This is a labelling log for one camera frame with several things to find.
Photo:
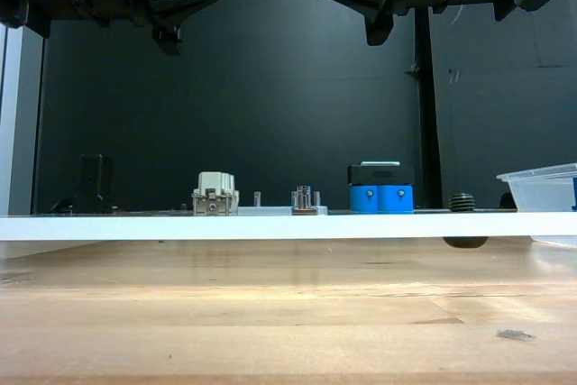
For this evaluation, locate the black connector block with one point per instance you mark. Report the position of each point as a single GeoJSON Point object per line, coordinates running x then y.
{"type": "Point", "coordinates": [381, 174]}

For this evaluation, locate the clear plastic tub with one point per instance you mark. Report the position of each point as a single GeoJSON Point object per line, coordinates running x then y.
{"type": "Point", "coordinates": [536, 191]}

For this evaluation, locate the grey window frame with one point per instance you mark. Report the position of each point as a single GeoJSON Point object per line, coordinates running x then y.
{"type": "Point", "coordinates": [22, 132]}

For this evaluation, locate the small metal clamp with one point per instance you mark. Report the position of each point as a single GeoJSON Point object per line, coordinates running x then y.
{"type": "Point", "coordinates": [303, 202]}

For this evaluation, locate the white board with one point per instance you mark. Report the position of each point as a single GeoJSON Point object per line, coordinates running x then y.
{"type": "Point", "coordinates": [135, 227]}

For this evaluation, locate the blue clamp base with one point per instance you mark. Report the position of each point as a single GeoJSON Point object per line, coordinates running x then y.
{"type": "Point", "coordinates": [381, 199]}

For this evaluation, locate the grey connector housing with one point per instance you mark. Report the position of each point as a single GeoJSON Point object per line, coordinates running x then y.
{"type": "Point", "coordinates": [215, 193]}

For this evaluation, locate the black wall column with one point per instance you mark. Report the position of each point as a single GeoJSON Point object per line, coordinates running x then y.
{"type": "Point", "coordinates": [426, 110]}

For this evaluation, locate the white pin mount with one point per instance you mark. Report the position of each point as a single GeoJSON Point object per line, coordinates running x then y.
{"type": "Point", "coordinates": [266, 211]}

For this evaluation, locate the small silver pin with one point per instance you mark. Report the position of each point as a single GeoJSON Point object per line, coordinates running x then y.
{"type": "Point", "coordinates": [257, 199]}
{"type": "Point", "coordinates": [317, 199]}

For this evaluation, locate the black M12 threaded bolt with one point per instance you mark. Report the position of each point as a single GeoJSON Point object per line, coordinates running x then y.
{"type": "Point", "coordinates": [463, 203]}

